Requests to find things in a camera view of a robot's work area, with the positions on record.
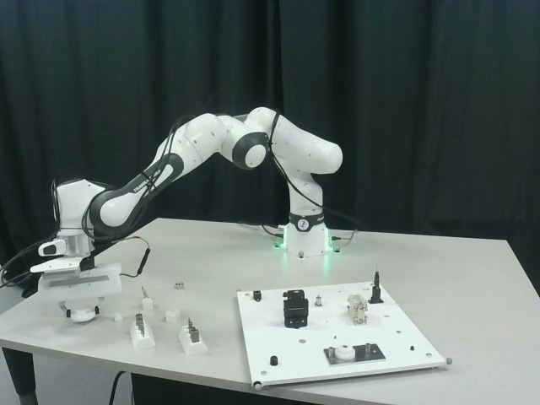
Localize black looped wrist cable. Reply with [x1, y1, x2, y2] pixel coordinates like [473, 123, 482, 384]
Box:
[0, 179, 58, 293]

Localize black table leg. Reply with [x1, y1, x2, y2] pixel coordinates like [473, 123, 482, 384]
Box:
[0, 346, 35, 405]

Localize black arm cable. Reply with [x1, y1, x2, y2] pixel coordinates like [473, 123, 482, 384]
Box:
[79, 107, 305, 254]

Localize small white box dark window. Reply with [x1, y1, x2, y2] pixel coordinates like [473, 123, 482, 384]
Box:
[37, 238, 67, 257]

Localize black D-SUB plug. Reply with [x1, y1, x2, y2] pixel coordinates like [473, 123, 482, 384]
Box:
[282, 289, 310, 330]

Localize beige rectangular connector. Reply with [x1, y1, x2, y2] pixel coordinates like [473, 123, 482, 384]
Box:
[346, 294, 365, 327]

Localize white square peg holder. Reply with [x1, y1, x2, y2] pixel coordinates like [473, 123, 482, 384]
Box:
[176, 327, 210, 357]

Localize black curtain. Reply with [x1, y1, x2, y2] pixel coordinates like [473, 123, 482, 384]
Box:
[0, 0, 540, 296]

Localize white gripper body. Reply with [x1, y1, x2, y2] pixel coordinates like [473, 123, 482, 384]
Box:
[37, 261, 124, 306]

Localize black floor cable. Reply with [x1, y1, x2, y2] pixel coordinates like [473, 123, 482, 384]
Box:
[110, 370, 130, 405]

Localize black upright plug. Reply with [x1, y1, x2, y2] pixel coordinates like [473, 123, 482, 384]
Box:
[368, 261, 383, 305]

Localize black base cable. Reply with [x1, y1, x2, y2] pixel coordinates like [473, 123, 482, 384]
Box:
[235, 221, 289, 238]
[329, 229, 359, 246]

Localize white task board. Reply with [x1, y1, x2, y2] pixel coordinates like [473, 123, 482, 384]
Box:
[235, 281, 453, 387]

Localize silver flange ring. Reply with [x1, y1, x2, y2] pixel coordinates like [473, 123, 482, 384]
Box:
[62, 234, 90, 257]

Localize white round peg holder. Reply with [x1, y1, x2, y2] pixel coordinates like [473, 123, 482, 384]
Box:
[128, 322, 156, 351]

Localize flat white mounting plate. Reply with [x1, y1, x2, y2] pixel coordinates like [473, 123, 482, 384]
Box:
[30, 259, 82, 274]

